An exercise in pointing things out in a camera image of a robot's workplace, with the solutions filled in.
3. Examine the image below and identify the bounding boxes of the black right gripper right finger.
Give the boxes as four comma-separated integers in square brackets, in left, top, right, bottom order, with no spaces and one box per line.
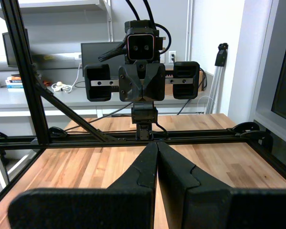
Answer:
[157,141,286,229]

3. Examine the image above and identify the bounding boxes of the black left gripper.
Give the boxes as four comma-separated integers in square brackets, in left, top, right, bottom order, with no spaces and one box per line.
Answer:
[83,61,200,102]

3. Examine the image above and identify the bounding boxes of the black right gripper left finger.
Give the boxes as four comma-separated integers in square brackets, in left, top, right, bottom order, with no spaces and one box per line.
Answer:
[7,141,157,229]

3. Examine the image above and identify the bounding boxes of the large black computer monitor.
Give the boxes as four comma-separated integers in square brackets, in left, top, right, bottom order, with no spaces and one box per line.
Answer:
[81,42,127,77]

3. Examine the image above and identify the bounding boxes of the black and silver tripod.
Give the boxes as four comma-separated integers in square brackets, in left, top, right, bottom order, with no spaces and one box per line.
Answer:
[208,42,230,115]

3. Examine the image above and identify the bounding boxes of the stack of books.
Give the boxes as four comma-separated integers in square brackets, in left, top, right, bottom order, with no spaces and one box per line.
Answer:
[5,75,25,93]

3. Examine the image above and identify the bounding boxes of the grey desk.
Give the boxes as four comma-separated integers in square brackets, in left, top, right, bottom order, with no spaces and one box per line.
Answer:
[0,68,215,119]

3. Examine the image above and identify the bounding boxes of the small black computer monitor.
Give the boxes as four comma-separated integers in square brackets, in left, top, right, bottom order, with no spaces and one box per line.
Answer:
[2,28,30,69]

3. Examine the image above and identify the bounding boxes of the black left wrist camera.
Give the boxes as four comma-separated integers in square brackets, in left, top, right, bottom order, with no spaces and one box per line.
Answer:
[126,34,156,62]

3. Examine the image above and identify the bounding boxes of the white coiled cable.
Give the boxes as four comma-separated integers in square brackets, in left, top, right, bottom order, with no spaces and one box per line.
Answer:
[51,62,83,94]

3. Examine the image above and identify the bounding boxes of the white wall shelf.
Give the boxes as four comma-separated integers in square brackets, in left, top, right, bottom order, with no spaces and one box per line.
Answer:
[0,0,115,43]

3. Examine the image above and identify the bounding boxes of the black metal frame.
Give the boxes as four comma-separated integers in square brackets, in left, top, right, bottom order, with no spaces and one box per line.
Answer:
[0,0,286,212]

